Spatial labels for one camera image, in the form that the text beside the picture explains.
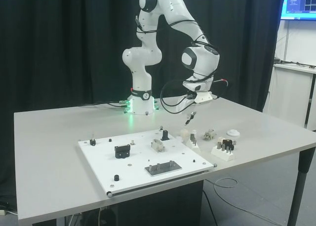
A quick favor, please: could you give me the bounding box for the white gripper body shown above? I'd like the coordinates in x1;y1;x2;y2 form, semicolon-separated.
171;97;198;114

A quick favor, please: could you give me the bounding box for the black USB plug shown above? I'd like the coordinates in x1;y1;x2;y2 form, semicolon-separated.
184;113;196;126

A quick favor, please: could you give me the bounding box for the grey waterproof plug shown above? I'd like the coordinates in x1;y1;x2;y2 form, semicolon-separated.
202;128;215;140

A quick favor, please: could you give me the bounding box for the white square peg holder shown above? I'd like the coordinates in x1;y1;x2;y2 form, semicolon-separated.
185;136;202;153

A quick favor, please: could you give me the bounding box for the white large gear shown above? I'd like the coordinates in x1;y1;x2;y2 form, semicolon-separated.
226;128;241;138

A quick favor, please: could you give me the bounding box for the black D-SUB plug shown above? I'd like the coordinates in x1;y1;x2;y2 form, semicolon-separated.
221;138;235;149

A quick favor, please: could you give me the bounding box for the white round peg holder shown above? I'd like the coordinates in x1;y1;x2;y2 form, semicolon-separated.
211;147;236;163

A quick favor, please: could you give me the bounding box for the white task board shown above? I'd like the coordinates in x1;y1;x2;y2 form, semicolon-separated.
78;128;218;197

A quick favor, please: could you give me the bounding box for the white cabinet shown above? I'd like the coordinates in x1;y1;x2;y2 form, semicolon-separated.
261;62;316;132

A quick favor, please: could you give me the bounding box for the black curtain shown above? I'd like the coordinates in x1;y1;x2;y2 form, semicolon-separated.
0;0;287;207

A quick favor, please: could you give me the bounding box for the black table leg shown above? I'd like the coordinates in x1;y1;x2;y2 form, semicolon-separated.
295;147;316;226

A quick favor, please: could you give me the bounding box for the blue screen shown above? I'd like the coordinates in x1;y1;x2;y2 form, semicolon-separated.
280;0;316;21

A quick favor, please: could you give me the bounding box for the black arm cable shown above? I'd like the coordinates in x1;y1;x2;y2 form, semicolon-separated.
134;16;220;113

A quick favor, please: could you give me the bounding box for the black base cable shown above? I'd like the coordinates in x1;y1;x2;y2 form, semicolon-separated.
83;100;131;111

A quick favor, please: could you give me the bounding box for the grey floor cable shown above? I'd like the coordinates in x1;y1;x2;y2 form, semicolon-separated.
204;177;299;226

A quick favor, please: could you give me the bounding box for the thin black cabinet cable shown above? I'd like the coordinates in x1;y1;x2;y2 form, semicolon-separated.
273;59;316;69

